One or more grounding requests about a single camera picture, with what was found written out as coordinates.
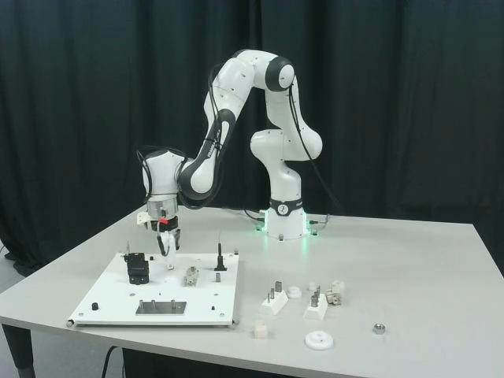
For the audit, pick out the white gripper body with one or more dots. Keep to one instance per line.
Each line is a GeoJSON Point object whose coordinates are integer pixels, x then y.
{"type": "Point", "coordinates": [171, 240]}

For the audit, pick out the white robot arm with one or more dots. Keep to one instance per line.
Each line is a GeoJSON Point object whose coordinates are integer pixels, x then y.
{"type": "Point", "coordinates": [275, 165]}

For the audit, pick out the flat white mounting plate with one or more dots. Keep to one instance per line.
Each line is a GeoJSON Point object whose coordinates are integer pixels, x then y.
{"type": "Point", "coordinates": [142, 219]}

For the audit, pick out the white task board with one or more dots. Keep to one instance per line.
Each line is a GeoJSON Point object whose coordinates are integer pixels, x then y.
{"type": "Point", "coordinates": [157, 291]}

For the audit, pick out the large metal square peg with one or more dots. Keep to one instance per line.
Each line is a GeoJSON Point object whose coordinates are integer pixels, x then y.
{"type": "Point", "coordinates": [278, 287]}

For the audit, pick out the white square peg holder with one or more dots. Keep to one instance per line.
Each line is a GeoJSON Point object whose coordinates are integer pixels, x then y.
{"type": "Point", "coordinates": [272, 307]}

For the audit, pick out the small cream cube block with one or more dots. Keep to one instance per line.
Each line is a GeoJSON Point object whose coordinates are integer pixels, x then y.
{"type": "Point", "coordinates": [262, 330]}

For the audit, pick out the white medium gear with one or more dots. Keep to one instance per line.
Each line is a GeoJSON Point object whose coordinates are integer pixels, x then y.
{"type": "Point", "coordinates": [293, 292]}

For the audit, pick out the white small gear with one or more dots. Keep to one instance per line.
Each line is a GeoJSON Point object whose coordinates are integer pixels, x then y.
{"type": "Point", "coordinates": [312, 285]}

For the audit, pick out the large metal round peg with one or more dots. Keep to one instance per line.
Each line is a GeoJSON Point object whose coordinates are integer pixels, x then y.
{"type": "Point", "coordinates": [313, 302]}

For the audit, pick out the small metal round peg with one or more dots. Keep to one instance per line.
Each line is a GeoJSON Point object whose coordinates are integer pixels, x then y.
{"type": "Point", "coordinates": [317, 292]}

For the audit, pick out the black curtain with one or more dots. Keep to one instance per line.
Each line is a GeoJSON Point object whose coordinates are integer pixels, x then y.
{"type": "Point", "coordinates": [78, 118]}

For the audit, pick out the white round peg holder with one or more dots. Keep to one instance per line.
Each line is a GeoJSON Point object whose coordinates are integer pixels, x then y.
{"type": "Point", "coordinates": [315, 313]}

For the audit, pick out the cream plug holder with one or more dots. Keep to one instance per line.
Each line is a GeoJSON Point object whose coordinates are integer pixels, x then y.
{"type": "Point", "coordinates": [334, 298]}
{"type": "Point", "coordinates": [341, 286]}

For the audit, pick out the white large gear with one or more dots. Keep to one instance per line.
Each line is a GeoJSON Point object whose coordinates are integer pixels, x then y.
{"type": "Point", "coordinates": [319, 340]}

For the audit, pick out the black table leg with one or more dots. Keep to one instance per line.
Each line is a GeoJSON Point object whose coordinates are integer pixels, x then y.
{"type": "Point", "coordinates": [17, 354]}

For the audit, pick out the small metal nut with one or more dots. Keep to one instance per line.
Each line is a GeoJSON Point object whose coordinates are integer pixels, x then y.
{"type": "Point", "coordinates": [379, 328]}

